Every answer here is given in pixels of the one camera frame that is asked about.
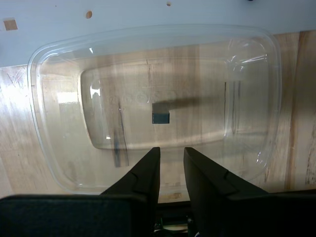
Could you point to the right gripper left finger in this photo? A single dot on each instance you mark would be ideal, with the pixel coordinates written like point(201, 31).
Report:
point(138, 197)

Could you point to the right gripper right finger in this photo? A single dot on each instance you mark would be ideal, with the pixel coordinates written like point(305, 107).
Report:
point(222, 202)

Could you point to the short steel bar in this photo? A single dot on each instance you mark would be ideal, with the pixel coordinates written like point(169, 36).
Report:
point(161, 115)

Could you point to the clear plastic container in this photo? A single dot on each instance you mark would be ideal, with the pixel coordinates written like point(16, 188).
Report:
point(153, 74)

